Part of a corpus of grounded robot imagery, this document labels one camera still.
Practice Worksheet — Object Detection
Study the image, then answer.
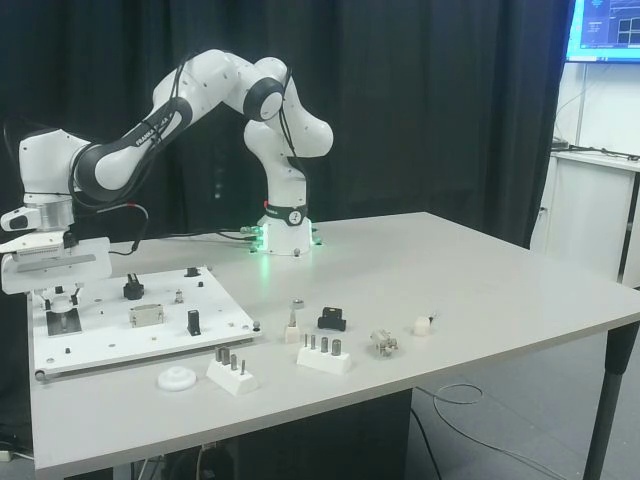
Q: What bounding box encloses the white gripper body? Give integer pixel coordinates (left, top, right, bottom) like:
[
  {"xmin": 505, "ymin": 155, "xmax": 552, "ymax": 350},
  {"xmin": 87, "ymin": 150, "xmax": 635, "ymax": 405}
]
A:
[{"xmin": 0, "ymin": 237, "xmax": 113, "ymax": 296}]

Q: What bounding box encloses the white large gear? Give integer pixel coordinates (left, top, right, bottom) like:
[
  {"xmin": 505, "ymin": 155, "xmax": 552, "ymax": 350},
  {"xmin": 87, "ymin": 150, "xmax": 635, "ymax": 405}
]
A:
[{"xmin": 157, "ymin": 365, "xmax": 200, "ymax": 391}]

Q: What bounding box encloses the flat white mounting plate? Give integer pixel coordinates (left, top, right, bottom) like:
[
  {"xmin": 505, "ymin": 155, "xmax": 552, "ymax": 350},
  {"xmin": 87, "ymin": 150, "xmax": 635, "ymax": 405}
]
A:
[{"xmin": 0, "ymin": 230, "xmax": 67, "ymax": 257}]

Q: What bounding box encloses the black round plug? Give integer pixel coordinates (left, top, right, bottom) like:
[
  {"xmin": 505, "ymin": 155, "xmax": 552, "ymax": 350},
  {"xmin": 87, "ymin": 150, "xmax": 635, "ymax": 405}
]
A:
[{"xmin": 122, "ymin": 272, "xmax": 147, "ymax": 302}]

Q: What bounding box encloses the white task board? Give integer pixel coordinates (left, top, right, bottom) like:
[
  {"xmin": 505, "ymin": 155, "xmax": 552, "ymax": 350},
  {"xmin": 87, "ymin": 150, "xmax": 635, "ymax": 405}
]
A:
[{"xmin": 23, "ymin": 264, "xmax": 262, "ymax": 385}]

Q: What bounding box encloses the white square peg holder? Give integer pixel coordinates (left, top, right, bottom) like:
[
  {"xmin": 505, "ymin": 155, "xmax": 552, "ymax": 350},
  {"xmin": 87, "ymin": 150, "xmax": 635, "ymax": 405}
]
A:
[{"xmin": 206, "ymin": 357, "xmax": 261, "ymax": 396}]

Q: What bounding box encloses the white round peg holder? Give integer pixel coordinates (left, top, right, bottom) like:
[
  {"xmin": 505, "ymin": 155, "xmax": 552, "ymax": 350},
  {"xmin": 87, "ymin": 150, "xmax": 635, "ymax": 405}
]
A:
[{"xmin": 296, "ymin": 347, "xmax": 354, "ymax": 375}]

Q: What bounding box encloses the black box under table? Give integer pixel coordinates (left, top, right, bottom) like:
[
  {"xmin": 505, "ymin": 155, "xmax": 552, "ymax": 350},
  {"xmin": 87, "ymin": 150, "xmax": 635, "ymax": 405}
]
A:
[{"xmin": 130, "ymin": 388, "xmax": 417, "ymax": 480}]

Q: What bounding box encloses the metal plug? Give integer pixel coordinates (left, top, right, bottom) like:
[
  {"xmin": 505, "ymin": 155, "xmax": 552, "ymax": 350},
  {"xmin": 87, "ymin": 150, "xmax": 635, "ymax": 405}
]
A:
[{"xmin": 369, "ymin": 329, "xmax": 402, "ymax": 359}]

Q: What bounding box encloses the black curtain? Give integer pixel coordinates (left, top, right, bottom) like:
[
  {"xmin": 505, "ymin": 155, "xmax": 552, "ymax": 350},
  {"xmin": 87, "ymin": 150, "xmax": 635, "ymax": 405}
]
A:
[{"xmin": 0, "ymin": 0, "xmax": 571, "ymax": 251}]

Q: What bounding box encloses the white cabinet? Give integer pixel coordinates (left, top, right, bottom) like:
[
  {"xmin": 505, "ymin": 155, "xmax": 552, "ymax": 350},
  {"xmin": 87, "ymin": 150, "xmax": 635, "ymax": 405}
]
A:
[{"xmin": 528, "ymin": 148, "xmax": 640, "ymax": 290}]

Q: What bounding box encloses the dark table leg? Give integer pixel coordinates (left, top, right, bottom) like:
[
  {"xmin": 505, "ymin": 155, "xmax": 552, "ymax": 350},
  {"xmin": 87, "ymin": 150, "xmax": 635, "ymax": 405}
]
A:
[{"xmin": 583, "ymin": 318, "xmax": 632, "ymax": 480}]

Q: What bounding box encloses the blue screen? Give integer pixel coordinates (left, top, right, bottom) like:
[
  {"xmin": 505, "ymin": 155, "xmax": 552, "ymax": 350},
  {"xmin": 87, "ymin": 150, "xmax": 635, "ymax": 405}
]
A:
[{"xmin": 564, "ymin": 0, "xmax": 640, "ymax": 64}]

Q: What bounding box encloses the silver wrist ring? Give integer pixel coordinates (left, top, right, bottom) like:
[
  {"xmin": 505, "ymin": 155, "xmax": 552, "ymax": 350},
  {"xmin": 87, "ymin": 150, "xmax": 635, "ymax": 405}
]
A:
[{"xmin": 23, "ymin": 197, "xmax": 75, "ymax": 234}]

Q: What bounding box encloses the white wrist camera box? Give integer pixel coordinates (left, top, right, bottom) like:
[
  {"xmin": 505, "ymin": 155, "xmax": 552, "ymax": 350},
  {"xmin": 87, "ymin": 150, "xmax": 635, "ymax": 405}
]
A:
[{"xmin": 0, "ymin": 208, "xmax": 41, "ymax": 233}]

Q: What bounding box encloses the black foot cable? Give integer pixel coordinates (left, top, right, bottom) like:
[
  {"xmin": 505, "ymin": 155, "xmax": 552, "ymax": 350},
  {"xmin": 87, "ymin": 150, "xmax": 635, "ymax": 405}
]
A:
[{"xmin": 162, "ymin": 227, "xmax": 262, "ymax": 247}]

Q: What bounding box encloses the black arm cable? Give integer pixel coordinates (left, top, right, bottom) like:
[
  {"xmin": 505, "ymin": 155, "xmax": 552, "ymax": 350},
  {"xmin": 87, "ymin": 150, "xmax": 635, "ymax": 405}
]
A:
[
  {"xmin": 277, "ymin": 64, "xmax": 307, "ymax": 175},
  {"xmin": 74, "ymin": 54, "xmax": 194, "ymax": 209}
]

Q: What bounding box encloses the grey floor cable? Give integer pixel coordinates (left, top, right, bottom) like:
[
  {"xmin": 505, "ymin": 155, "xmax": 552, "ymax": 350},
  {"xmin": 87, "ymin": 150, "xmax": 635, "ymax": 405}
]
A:
[{"xmin": 413, "ymin": 382, "xmax": 640, "ymax": 480}]

